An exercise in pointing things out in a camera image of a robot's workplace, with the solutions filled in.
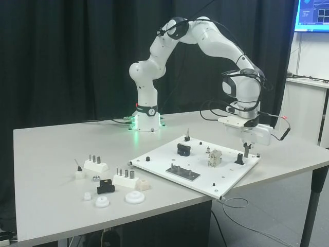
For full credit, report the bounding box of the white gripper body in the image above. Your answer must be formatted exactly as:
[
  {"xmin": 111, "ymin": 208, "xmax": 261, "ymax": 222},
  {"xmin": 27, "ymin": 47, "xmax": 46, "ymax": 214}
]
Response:
[{"xmin": 223, "ymin": 122, "xmax": 273, "ymax": 147}]

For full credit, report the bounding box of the white round peg holder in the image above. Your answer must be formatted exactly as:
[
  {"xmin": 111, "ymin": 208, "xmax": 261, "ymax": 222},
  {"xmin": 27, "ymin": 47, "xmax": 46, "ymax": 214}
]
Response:
[{"xmin": 112, "ymin": 174, "xmax": 140, "ymax": 188}]

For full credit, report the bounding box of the white square peg holder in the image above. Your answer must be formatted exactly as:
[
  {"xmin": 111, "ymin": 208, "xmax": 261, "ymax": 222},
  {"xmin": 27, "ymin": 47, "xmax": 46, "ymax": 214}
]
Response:
[{"xmin": 84, "ymin": 160, "xmax": 109, "ymax": 175}]

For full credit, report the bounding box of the thin black rod red tag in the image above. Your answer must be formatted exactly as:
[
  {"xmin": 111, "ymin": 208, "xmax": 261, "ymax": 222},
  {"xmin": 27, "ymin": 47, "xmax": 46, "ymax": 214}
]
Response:
[{"xmin": 279, "ymin": 115, "xmax": 293, "ymax": 142}]

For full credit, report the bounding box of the flat white mounting plate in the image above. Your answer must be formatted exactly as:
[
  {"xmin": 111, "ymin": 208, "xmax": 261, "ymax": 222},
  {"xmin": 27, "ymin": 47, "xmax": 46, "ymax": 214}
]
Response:
[{"xmin": 217, "ymin": 116, "xmax": 249, "ymax": 128}]

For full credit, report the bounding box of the white task board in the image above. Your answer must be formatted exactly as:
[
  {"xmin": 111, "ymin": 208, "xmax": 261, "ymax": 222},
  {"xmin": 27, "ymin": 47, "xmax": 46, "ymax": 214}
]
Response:
[{"xmin": 127, "ymin": 133, "xmax": 262, "ymax": 201}]

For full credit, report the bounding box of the white cabinet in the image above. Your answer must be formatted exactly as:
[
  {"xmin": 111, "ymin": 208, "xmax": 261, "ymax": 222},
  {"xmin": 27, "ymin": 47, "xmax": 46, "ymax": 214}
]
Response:
[{"xmin": 278, "ymin": 74, "xmax": 329, "ymax": 149}]

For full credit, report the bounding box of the dark table leg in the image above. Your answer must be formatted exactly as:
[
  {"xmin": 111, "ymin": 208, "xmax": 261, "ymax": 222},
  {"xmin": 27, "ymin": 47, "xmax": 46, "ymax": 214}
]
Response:
[{"xmin": 300, "ymin": 166, "xmax": 325, "ymax": 247}]

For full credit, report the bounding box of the cream cube holder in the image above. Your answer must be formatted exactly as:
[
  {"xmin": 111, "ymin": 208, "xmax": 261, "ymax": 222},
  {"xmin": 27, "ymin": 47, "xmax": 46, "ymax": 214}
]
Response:
[{"xmin": 137, "ymin": 178, "xmax": 151, "ymax": 191}]

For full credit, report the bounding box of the white large gear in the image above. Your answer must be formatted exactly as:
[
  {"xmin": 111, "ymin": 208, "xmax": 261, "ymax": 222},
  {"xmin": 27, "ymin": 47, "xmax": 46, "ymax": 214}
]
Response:
[{"xmin": 124, "ymin": 191, "xmax": 147, "ymax": 205}]

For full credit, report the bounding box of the blue screen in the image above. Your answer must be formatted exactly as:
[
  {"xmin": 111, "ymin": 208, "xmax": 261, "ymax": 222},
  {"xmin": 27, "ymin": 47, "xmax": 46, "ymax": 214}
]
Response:
[{"xmin": 294, "ymin": 0, "xmax": 329, "ymax": 33}]

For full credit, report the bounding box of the black D-SUB plug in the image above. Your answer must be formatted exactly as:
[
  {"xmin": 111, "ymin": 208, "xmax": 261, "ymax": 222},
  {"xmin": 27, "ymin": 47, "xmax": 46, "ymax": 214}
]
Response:
[{"xmin": 96, "ymin": 179, "xmax": 116, "ymax": 195}]

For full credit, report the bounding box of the white medium gear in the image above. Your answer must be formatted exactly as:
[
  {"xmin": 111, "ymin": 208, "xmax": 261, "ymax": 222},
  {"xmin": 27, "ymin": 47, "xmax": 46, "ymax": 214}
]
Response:
[{"xmin": 94, "ymin": 196, "xmax": 111, "ymax": 208}]

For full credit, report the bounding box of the black curtain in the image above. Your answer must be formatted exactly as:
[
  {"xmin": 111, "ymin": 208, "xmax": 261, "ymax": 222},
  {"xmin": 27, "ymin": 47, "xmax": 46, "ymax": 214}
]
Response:
[{"xmin": 0, "ymin": 0, "xmax": 297, "ymax": 145}]

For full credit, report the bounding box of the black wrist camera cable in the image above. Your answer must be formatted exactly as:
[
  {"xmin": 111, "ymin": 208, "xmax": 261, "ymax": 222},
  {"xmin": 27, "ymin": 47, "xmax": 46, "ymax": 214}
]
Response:
[{"xmin": 199, "ymin": 98, "xmax": 241, "ymax": 122}]

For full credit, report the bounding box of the grey cable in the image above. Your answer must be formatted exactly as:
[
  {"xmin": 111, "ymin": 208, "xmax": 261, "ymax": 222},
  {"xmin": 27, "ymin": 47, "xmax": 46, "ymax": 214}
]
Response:
[{"xmin": 220, "ymin": 197, "xmax": 306, "ymax": 247}]

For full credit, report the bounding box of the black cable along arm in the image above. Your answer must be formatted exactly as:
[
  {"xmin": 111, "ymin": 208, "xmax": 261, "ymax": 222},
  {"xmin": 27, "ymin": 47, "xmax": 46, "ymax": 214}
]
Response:
[{"xmin": 156, "ymin": 15, "xmax": 275, "ymax": 116}]

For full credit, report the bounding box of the black cable under table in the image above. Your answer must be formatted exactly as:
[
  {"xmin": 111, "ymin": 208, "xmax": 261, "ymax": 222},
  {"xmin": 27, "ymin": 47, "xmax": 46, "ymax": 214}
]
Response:
[{"xmin": 211, "ymin": 209, "xmax": 233, "ymax": 247}]

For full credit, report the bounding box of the black base cable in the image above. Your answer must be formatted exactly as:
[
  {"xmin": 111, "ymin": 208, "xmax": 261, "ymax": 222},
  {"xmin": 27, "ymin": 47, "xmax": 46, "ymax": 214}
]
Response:
[{"xmin": 87, "ymin": 116, "xmax": 135, "ymax": 126}]

